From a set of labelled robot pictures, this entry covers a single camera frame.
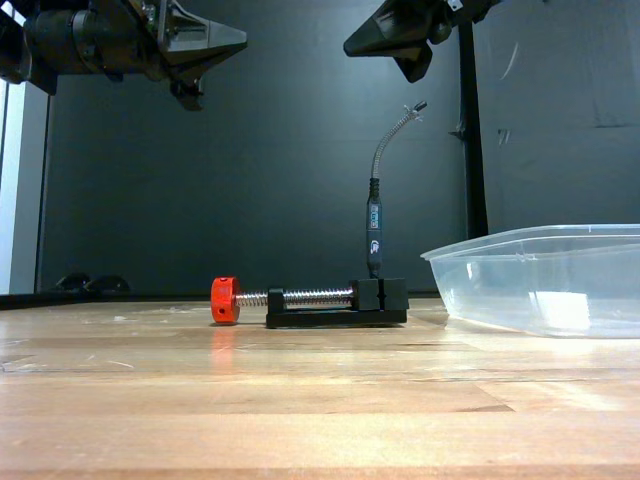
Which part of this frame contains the USB-C connector with braided cable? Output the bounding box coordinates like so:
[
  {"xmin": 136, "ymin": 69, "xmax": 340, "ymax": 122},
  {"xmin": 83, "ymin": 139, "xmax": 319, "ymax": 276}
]
[{"xmin": 363, "ymin": 99, "xmax": 429, "ymax": 232}]

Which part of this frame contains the black clamp with orange knob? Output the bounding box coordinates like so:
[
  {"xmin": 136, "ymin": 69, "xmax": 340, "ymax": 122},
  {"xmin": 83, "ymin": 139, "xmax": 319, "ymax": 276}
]
[{"xmin": 209, "ymin": 276, "xmax": 409, "ymax": 330}]

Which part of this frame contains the clear plastic tub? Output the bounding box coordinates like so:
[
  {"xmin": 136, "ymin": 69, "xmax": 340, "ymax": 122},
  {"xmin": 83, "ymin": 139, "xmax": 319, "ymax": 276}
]
[{"xmin": 419, "ymin": 223, "xmax": 640, "ymax": 340}]

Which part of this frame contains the black aluminium frame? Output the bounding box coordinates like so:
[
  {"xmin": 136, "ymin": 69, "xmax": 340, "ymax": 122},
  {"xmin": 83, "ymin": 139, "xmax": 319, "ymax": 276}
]
[{"xmin": 0, "ymin": 272, "xmax": 441, "ymax": 311}]

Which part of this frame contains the small white block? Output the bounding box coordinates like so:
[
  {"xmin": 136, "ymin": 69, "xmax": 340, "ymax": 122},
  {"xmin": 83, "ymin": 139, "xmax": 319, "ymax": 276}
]
[{"xmin": 529, "ymin": 292, "xmax": 589, "ymax": 331}]

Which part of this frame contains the black vertical post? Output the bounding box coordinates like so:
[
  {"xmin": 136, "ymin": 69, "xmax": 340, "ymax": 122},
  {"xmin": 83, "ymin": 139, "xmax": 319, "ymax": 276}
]
[{"xmin": 449, "ymin": 22, "xmax": 490, "ymax": 240}]

